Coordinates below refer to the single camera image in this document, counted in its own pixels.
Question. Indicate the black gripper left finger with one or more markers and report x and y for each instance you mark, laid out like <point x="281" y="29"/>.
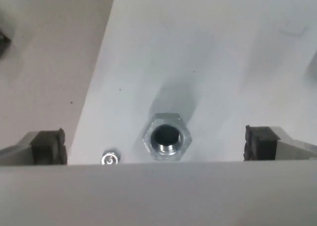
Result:
<point x="47" y="146"/>

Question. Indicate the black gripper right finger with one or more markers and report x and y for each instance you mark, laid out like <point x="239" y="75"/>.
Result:
<point x="262" y="144"/>

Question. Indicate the metal hex bolt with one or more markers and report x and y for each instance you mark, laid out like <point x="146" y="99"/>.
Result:
<point x="151" y="139"/>

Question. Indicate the white task board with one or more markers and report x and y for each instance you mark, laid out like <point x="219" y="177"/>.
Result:
<point x="198" y="50"/>

